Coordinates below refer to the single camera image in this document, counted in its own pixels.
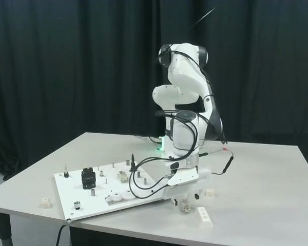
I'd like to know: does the thin black rod on wire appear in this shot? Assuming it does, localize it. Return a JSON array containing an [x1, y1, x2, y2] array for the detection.
[[222, 153, 235, 175]]

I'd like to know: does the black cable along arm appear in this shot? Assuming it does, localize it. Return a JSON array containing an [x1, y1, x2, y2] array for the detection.
[[156, 45, 229, 145]]

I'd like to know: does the black looping cable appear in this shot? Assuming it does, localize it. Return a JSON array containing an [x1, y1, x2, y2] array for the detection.
[[127, 110, 205, 200]]

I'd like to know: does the black D-SUB plug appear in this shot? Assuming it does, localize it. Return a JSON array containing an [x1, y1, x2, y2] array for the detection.
[[80, 168, 97, 190]]

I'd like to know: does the dark table leg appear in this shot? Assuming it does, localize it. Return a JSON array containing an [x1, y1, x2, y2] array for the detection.
[[0, 210, 11, 246]]

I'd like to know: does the black cable under table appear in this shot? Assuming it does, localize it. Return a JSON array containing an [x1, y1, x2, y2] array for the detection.
[[56, 222, 69, 246]]

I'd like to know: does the long white holder with holes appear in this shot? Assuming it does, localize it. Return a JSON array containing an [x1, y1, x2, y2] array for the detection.
[[197, 206, 214, 222]]

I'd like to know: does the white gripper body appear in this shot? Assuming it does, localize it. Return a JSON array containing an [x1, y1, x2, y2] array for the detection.
[[163, 166, 212, 203]]

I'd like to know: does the white task board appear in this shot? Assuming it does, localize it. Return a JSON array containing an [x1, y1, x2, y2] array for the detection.
[[53, 159, 170, 224]]

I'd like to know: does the small brass metal plug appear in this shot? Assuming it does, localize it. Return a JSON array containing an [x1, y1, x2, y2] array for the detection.
[[180, 202, 193, 214]]

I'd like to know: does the black curtain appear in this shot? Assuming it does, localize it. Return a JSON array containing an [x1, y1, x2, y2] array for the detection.
[[0, 0, 308, 180]]

